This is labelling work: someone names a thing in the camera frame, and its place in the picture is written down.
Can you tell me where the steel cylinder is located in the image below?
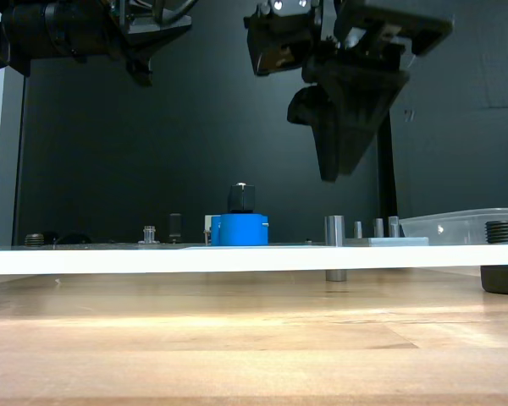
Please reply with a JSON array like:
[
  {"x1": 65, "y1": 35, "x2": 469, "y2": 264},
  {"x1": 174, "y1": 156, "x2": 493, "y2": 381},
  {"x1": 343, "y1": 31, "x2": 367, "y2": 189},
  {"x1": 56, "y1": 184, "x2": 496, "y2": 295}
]
[{"x1": 324, "y1": 215, "x2": 347, "y2": 283}]

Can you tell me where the clear plastic container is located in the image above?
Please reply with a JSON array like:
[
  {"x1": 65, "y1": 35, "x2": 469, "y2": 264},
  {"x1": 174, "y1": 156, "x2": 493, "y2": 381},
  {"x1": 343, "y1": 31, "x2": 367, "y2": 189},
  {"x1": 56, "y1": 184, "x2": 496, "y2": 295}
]
[{"x1": 399, "y1": 206, "x2": 508, "y2": 246}]

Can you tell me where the black D-sub connector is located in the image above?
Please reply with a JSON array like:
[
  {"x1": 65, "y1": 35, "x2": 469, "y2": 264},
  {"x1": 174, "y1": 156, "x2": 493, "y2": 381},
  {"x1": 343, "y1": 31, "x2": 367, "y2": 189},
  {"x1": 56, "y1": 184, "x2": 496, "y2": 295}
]
[{"x1": 228, "y1": 181, "x2": 256, "y2": 213}]

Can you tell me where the grey metal plate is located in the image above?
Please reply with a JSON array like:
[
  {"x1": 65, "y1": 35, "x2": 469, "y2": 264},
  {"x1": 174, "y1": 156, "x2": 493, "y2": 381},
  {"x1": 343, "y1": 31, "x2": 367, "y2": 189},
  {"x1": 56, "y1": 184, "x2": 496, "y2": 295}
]
[{"x1": 343, "y1": 236, "x2": 430, "y2": 247}]

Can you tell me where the white board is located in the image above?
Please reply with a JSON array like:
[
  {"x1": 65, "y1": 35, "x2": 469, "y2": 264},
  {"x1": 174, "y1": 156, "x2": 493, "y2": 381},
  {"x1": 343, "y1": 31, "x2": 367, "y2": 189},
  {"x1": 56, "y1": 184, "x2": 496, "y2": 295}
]
[{"x1": 0, "y1": 243, "x2": 508, "y2": 276}]

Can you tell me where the small black plug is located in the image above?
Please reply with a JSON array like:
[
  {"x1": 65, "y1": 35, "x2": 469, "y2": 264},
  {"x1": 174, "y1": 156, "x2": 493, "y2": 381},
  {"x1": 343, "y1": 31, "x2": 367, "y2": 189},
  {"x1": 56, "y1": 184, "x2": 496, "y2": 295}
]
[{"x1": 168, "y1": 213, "x2": 182, "y2": 243}]

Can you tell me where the black frame post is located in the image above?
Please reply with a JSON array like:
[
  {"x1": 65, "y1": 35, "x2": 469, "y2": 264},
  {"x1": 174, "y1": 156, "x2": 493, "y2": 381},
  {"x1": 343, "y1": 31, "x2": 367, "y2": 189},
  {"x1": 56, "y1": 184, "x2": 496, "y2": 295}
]
[{"x1": 375, "y1": 103, "x2": 399, "y2": 217}]

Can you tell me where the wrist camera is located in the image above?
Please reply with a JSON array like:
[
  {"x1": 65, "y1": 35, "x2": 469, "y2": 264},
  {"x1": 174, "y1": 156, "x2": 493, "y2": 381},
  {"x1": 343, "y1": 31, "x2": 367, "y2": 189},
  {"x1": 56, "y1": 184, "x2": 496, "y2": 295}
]
[{"x1": 243, "y1": 0, "x2": 323, "y2": 78}]

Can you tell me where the blue connector mount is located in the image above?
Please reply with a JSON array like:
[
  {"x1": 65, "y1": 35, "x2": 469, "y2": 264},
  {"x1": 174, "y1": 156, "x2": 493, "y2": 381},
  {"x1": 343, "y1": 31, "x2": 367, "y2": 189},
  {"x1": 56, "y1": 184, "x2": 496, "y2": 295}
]
[{"x1": 210, "y1": 213, "x2": 270, "y2": 247}]

